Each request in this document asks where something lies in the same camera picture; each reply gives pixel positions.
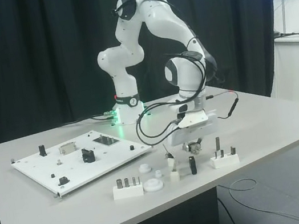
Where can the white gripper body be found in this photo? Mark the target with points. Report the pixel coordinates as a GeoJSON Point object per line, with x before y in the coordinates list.
{"type": "Point", "coordinates": [199, 130]}

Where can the grey waterproof plug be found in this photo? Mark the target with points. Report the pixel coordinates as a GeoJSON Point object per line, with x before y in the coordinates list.
{"type": "Point", "coordinates": [194, 148]}

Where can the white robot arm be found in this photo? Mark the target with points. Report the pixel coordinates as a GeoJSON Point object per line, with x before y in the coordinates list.
{"type": "Point", "coordinates": [119, 71]}

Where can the tall metal square peg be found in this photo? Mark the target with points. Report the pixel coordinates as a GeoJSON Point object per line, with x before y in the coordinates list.
{"type": "Point", "coordinates": [218, 143]}

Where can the small metal square peg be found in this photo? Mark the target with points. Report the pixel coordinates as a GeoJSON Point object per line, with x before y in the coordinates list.
{"type": "Point", "coordinates": [216, 154]}

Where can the black D-SUB plug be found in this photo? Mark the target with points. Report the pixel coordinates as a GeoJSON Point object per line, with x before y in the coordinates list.
{"type": "Point", "coordinates": [192, 165]}

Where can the medium metal square peg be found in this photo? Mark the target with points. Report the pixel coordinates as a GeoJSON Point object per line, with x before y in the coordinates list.
{"type": "Point", "coordinates": [222, 153]}

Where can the white square peg holder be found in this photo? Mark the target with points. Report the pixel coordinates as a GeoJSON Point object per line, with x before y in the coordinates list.
{"type": "Point", "coordinates": [224, 161]}

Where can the large metal square peg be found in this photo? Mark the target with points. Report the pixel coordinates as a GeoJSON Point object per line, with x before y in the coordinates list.
{"type": "Point", "coordinates": [233, 150]}

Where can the metal USB plug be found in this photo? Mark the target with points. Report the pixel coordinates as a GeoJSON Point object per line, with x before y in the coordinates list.
{"type": "Point", "coordinates": [174, 165]}

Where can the small white plug holder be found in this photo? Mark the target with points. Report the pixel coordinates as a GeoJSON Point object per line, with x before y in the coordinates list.
{"type": "Point", "coordinates": [174, 176]}
{"type": "Point", "coordinates": [171, 161]}

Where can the white small gear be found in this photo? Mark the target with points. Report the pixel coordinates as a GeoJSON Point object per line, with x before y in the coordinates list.
{"type": "Point", "coordinates": [157, 173]}

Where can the white medium gear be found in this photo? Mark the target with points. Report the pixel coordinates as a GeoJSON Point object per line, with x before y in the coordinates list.
{"type": "Point", "coordinates": [144, 168]}

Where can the white large gear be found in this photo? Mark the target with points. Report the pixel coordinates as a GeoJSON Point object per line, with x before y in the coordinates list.
{"type": "Point", "coordinates": [153, 186]}

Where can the small metal round peg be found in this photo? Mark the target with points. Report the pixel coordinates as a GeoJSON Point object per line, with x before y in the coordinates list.
{"type": "Point", "coordinates": [134, 180]}

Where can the medium metal round peg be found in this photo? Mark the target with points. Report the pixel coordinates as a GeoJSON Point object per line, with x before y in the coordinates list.
{"type": "Point", "coordinates": [126, 182]}

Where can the white round peg holder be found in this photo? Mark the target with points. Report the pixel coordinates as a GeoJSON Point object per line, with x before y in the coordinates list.
{"type": "Point", "coordinates": [127, 192]}

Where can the large metal round peg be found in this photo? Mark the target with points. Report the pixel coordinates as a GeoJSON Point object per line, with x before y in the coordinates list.
{"type": "Point", "coordinates": [120, 183]}

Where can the white cabinet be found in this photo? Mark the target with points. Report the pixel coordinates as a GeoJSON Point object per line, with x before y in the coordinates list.
{"type": "Point", "coordinates": [298, 71]}

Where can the white task board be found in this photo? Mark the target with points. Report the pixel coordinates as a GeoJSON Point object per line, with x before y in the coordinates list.
{"type": "Point", "coordinates": [70, 172]}

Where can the black curtain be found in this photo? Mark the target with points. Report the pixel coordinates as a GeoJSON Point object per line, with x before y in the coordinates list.
{"type": "Point", "coordinates": [12, 55]}

